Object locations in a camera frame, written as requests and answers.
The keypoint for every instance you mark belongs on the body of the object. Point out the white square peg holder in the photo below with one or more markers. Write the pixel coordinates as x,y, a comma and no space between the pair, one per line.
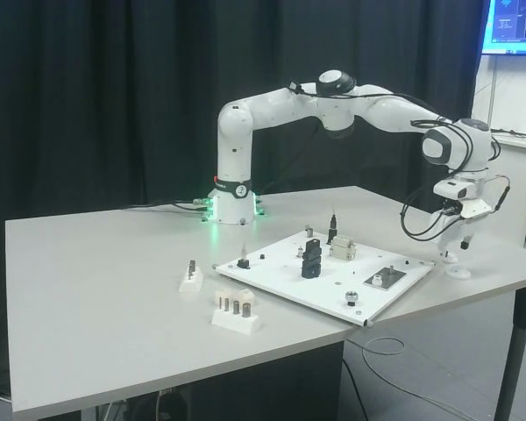
189,284

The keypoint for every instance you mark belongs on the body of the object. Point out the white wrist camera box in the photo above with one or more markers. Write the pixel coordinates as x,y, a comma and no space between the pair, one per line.
451,189

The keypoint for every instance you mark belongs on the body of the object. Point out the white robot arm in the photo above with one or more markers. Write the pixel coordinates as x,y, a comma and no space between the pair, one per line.
234,144

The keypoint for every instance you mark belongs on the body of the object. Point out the metal BNC plug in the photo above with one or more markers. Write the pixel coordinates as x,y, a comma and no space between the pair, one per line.
352,298

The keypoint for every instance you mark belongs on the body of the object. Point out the dark grey table leg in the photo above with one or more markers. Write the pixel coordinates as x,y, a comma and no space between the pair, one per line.
519,351

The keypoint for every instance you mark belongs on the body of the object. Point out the small white holder block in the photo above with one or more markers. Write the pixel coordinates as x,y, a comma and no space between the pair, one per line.
244,295

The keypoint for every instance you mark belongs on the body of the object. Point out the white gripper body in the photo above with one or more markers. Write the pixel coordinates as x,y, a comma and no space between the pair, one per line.
458,228

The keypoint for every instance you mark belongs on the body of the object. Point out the white small gear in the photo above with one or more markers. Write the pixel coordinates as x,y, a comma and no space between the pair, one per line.
378,280

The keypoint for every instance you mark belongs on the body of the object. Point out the black D-SUB plug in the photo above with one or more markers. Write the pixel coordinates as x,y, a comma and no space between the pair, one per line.
311,263

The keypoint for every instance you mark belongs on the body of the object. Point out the black curtain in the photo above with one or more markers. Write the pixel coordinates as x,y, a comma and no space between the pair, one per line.
114,109

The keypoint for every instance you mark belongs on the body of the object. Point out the large metal square peg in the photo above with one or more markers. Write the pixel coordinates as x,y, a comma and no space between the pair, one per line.
191,268

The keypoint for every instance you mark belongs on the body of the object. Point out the blue screen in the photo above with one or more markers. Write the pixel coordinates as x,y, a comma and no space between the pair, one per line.
515,26

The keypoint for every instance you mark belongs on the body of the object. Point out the white medium gear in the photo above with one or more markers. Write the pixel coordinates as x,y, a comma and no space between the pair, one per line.
452,259

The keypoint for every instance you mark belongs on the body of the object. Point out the large metal round peg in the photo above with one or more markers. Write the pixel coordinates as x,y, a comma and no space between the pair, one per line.
236,308

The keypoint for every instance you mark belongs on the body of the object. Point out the white task board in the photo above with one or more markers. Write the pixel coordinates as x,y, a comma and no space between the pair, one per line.
285,272

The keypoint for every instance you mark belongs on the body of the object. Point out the white round peg holder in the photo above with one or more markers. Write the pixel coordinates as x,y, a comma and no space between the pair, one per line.
236,324

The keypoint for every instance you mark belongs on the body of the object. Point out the beige waterproof plug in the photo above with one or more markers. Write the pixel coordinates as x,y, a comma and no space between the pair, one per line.
343,250

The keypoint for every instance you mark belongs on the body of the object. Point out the white large gear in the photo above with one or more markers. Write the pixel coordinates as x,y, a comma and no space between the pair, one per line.
458,273

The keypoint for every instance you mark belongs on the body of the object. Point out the medium metal round peg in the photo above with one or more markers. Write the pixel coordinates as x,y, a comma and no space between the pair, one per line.
228,304

